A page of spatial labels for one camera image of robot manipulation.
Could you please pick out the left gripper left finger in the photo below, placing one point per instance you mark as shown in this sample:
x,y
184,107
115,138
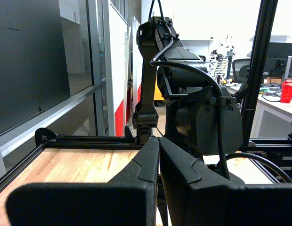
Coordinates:
x,y
89,202

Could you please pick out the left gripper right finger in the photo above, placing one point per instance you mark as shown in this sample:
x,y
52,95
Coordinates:
x,y
230,204

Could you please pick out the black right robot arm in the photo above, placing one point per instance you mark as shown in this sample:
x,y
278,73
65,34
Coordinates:
x,y
207,122

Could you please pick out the white office desk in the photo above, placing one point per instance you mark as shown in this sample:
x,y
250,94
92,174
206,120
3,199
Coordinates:
x,y
275,110

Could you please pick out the red plastic cup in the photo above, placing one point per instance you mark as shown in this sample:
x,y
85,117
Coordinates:
x,y
288,91

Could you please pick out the yellow box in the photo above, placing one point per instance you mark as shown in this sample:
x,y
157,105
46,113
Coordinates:
x,y
157,94

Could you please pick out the white partition with red base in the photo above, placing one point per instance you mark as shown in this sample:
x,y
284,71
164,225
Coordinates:
x,y
119,70

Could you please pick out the black office chair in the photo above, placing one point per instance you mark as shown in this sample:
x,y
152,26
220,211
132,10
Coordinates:
x,y
240,68

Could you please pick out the black computer monitor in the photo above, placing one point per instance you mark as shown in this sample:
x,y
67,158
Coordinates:
x,y
281,58

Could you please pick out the black aluminium frame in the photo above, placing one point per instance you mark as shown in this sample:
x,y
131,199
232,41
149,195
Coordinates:
x,y
258,58

